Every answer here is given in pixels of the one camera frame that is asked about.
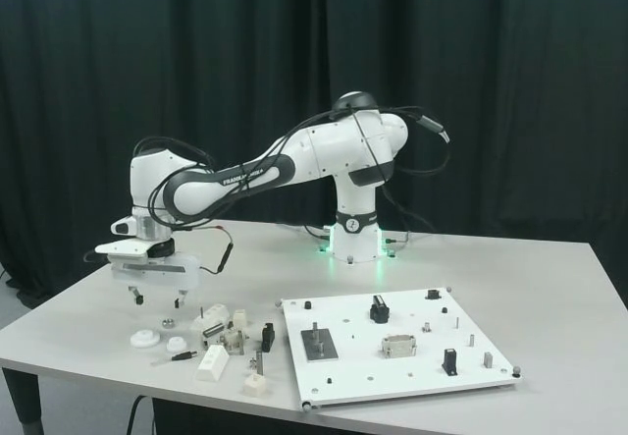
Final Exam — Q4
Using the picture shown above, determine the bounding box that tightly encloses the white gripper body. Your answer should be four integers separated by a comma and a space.
108, 252, 204, 293

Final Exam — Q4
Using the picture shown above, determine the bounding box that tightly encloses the long white peg holder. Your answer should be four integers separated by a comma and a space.
194, 345, 230, 384

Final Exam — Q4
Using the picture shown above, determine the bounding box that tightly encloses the white large gear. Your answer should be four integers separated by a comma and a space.
129, 329, 160, 351

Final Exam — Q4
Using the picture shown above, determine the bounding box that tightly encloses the metal square flange part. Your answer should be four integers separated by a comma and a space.
217, 327, 247, 358

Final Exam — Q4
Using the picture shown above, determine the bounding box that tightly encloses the small white square holder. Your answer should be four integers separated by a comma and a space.
241, 373, 269, 399

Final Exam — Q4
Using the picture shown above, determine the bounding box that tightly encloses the black table leg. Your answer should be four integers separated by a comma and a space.
1, 366, 39, 435

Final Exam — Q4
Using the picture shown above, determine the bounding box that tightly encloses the black waterproof plug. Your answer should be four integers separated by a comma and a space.
367, 295, 392, 326

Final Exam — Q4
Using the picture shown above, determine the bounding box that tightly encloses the white task board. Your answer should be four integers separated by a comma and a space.
277, 285, 522, 411

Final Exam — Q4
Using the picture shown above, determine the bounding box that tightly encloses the black curtain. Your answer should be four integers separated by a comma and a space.
0, 0, 628, 284

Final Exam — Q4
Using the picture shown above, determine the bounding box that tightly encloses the white wrist camera mount plate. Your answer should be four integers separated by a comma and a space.
94, 240, 154, 260

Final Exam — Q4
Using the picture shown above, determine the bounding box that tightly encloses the black plug with short cable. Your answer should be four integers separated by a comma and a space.
151, 352, 199, 366

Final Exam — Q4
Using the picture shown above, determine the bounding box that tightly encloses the thin black rod on wire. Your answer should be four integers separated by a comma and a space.
185, 226, 236, 276

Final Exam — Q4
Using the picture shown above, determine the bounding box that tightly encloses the black floor cable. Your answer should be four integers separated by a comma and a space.
128, 394, 151, 435

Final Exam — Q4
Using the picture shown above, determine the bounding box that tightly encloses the black base cable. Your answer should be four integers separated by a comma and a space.
302, 223, 332, 242

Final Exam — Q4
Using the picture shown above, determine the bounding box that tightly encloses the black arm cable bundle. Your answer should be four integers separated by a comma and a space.
132, 103, 451, 234

